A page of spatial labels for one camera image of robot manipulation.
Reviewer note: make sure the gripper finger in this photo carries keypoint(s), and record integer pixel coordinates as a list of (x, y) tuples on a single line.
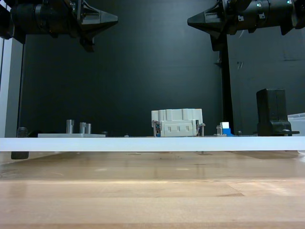
[(95, 28), (209, 17), (212, 29), (97, 16)]

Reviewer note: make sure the silver bar fixture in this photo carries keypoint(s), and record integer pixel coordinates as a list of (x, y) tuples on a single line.
[(83, 128), (70, 126)]

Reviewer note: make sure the beige multi-pin connector housing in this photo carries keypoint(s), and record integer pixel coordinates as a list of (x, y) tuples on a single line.
[(177, 119)]

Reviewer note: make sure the black plug housing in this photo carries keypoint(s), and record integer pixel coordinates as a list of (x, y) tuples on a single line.
[(271, 107)]

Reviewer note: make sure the small silver metal clip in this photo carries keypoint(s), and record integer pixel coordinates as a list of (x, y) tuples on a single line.
[(218, 130)]

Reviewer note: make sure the blue and white connector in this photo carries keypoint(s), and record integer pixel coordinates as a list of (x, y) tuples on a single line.
[(226, 131)]

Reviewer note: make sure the small black screw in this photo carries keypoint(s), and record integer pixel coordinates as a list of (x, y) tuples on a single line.
[(239, 133)]

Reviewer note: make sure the grey metal plate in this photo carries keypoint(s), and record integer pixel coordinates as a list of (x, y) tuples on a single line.
[(71, 135)]

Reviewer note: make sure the black board corner screw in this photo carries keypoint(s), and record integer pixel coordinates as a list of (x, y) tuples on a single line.
[(22, 132)]

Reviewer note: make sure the clear plastic tub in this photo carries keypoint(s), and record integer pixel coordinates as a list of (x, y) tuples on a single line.
[(297, 124)]

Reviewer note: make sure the white task board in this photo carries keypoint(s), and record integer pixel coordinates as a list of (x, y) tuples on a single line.
[(152, 144)]

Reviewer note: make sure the black aluminium frame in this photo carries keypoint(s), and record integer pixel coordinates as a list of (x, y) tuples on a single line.
[(227, 95)]

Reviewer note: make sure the grey aluminium partition frame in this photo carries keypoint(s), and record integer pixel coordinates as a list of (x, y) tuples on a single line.
[(9, 95)]

